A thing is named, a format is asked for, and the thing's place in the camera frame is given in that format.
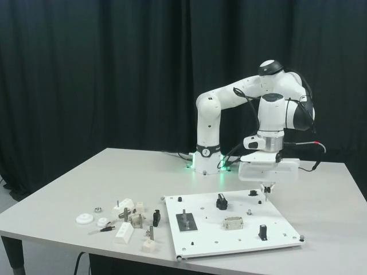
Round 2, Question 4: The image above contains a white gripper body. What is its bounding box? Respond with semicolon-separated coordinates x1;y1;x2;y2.
238;158;300;183

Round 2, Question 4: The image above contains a white peg holder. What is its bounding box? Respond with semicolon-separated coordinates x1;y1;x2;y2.
115;223;135;245
111;197;135;216

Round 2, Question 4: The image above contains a flat white mounting plate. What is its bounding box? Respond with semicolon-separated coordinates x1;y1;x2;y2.
240;151;284;163

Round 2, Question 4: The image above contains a white task board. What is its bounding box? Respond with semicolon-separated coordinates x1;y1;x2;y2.
161;188;306;261

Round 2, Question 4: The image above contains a black cabinet under table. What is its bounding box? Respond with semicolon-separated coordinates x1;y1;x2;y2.
88;253;214;275

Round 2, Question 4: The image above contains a white large gear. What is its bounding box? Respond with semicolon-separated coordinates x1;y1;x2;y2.
75;213;95;227

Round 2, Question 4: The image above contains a black curtain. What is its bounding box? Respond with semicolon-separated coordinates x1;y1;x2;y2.
0;0;367;191

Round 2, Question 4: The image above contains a black table leg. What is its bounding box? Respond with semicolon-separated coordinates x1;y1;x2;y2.
1;235;26;275

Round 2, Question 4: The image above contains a black camera cable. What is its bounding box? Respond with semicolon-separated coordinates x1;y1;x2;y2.
221;141;248;167

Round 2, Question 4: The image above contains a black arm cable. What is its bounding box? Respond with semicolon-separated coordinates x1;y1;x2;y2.
288;67;318;134
233;87;260;135

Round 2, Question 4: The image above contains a black base cable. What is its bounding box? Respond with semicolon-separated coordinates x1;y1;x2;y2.
164;150;194;162

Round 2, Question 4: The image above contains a black floor cable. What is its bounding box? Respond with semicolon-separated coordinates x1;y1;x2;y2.
75;251;88;275

